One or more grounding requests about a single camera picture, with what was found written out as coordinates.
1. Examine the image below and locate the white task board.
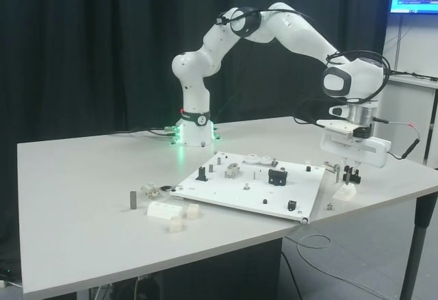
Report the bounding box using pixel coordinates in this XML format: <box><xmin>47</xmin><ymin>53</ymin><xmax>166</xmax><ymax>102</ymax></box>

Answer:
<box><xmin>169</xmin><ymin>151</ymin><xmax>326</xmax><ymax>225</ymax></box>

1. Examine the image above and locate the silver wrist ring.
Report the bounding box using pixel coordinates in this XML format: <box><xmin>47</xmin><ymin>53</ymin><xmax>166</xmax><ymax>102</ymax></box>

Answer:
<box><xmin>348</xmin><ymin>104</ymin><xmax>376</xmax><ymax>125</ymax></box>

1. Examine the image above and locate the grey floor cable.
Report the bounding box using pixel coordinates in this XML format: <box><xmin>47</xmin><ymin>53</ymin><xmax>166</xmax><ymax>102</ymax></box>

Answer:
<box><xmin>296</xmin><ymin>234</ymin><xmax>404</xmax><ymax>300</ymax></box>

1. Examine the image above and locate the white holder with square holes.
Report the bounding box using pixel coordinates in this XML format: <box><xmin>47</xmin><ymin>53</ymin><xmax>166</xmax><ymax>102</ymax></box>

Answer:
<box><xmin>332</xmin><ymin>183</ymin><xmax>357</xmax><ymax>201</ymax></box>

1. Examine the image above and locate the dark grey table leg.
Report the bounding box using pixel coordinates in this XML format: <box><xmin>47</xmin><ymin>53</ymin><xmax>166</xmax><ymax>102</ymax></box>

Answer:
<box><xmin>400</xmin><ymin>199</ymin><xmax>433</xmax><ymax>300</ymax></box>

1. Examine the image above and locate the flat white mounting plate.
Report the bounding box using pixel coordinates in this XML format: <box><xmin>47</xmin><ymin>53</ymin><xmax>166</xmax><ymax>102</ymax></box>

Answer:
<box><xmin>316</xmin><ymin>118</ymin><xmax>361</xmax><ymax>133</ymax></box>

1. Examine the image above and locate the grey base cable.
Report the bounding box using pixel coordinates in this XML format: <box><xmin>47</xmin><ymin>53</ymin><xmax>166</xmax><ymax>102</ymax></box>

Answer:
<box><xmin>114</xmin><ymin>127</ymin><xmax>181</xmax><ymax>138</ymax></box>

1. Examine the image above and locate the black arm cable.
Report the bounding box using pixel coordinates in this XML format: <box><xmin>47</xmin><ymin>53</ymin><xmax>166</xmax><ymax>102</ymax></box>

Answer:
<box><xmin>215</xmin><ymin>8</ymin><xmax>343</xmax><ymax>58</ymax></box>

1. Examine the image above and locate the black looped wrist cable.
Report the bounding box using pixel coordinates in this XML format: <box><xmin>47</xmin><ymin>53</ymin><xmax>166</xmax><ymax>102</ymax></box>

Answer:
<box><xmin>324</xmin><ymin>50</ymin><xmax>393</xmax><ymax>104</ymax></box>

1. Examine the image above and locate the thin black rod on wire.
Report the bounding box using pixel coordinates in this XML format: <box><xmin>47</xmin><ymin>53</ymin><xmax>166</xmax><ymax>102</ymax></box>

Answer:
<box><xmin>372</xmin><ymin>117</ymin><xmax>422</xmax><ymax>160</ymax></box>

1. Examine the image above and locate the black curtain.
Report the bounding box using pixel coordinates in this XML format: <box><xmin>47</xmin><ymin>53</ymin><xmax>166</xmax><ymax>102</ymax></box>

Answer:
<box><xmin>0</xmin><ymin>0</ymin><xmax>391</xmax><ymax>143</ymax></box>

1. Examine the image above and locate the black wrist band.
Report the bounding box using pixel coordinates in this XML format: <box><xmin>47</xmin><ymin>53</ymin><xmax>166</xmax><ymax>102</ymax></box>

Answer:
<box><xmin>352</xmin><ymin>125</ymin><xmax>374</xmax><ymax>140</ymax></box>

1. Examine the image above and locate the small white camera box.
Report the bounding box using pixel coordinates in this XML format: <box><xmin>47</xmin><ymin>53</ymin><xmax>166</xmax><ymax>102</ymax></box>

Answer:
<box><xmin>328</xmin><ymin>105</ymin><xmax>350</xmax><ymax>118</ymax></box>

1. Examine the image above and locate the long white peg holder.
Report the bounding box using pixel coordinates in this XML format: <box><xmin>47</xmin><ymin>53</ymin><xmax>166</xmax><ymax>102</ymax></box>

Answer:
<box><xmin>146</xmin><ymin>201</ymin><xmax>182</xmax><ymax>218</ymax></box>

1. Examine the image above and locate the small white holder block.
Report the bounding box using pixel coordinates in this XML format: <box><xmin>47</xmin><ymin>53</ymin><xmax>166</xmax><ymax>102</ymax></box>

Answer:
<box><xmin>166</xmin><ymin>216</ymin><xmax>184</xmax><ymax>234</ymax></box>
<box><xmin>184</xmin><ymin>203</ymin><xmax>203</xmax><ymax>219</ymax></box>

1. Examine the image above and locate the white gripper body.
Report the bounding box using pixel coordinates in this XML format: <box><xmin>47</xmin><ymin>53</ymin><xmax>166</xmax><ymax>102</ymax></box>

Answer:
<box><xmin>320</xmin><ymin>130</ymin><xmax>391</xmax><ymax>170</ymax></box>

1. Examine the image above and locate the white cabinet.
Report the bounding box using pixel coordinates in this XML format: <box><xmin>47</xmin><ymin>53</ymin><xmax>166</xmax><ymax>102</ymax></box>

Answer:
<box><xmin>382</xmin><ymin>14</ymin><xmax>438</xmax><ymax>171</ymax></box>

